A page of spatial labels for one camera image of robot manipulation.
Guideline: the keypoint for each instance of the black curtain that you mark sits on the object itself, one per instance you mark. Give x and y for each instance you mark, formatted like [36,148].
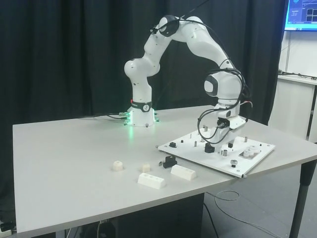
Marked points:
[62,62]

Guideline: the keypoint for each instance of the flat white mounting plate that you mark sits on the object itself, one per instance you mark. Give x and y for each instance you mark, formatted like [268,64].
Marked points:
[239,122]

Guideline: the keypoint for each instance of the black D-SUB plug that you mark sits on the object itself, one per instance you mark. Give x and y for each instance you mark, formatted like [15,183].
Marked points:
[169,161]

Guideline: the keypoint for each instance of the black table leg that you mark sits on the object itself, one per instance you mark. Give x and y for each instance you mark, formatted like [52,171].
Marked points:
[301,198]

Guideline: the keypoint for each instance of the blue screen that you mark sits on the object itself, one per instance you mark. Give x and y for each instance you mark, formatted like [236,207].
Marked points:
[302,15]

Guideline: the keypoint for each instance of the white large gear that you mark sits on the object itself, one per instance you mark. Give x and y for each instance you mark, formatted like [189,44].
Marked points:
[257,149]

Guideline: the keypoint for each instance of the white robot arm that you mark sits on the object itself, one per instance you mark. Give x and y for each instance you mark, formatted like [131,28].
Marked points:
[198,42]

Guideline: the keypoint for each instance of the small white plug holder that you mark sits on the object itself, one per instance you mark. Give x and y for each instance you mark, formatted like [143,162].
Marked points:
[118,165]
[146,167]

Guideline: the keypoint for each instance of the small metal square peg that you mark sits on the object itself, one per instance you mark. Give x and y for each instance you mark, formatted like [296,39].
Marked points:
[205,129]

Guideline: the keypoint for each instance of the metal BNC plug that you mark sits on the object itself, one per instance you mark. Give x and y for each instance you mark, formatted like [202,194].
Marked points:
[201,140]

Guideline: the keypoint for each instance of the small white camera box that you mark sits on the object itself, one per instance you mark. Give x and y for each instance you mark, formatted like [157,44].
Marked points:
[223,114]

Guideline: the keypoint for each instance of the white cabinet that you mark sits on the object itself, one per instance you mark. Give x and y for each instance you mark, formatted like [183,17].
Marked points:
[292,104]

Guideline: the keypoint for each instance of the white peg holder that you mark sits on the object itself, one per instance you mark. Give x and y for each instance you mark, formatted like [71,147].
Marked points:
[148,181]
[183,172]

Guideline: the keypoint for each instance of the white medium gear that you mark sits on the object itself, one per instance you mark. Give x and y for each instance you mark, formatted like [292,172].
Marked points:
[251,151]

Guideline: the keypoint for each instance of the large metal square peg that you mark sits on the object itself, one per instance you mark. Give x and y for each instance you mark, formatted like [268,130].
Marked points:
[245,139]

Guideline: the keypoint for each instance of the white small gear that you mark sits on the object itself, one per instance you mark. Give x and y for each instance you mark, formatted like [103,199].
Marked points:
[246,154]

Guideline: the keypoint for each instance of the large metal round peg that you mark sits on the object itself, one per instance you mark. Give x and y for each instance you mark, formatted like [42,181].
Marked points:
[225,153]

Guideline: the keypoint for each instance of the metal bolt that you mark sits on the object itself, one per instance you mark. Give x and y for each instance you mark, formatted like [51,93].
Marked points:
[234,163]

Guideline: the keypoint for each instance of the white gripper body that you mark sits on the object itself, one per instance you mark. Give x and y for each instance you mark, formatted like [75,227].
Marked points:
[224,136]

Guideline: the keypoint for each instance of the white task board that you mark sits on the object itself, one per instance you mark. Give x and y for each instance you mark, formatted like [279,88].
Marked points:
[188,151]

